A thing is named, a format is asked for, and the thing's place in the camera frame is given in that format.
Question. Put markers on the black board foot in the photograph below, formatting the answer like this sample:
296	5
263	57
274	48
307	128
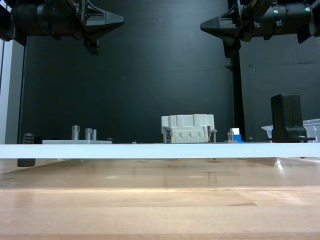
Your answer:
25	163

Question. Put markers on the small blue white connector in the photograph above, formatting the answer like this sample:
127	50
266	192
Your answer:
236	137

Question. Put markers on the thin steel bar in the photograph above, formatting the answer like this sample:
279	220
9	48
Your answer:
94	135

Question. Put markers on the beige connector housing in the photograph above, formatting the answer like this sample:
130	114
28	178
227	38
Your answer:
187	125

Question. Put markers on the blue plug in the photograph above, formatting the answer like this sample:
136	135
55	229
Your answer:
168	138

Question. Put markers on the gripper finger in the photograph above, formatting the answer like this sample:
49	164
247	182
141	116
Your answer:
107	28
112	18
212	23
222	33

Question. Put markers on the white task board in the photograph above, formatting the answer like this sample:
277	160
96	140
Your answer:
160	151

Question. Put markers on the small metal clamp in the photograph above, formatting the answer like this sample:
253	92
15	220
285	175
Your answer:
229	137

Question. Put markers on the thick steel bar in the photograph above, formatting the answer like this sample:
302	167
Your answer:
75	132

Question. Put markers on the clear plastic tub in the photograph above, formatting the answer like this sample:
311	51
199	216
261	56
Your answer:
313	131

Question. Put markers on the grey metal plate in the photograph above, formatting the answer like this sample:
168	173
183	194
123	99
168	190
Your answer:
75	142

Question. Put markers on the silver mounting screw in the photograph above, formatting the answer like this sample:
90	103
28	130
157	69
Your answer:
214	137

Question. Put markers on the black plastic socket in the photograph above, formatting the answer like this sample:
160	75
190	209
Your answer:
287	115

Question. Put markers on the grey pillar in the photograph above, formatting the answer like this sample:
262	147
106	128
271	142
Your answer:
10	100

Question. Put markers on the black threaded bolt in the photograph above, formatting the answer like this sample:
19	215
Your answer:
28	138

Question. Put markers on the medium steel bar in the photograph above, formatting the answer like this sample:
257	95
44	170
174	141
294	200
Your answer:
87	133

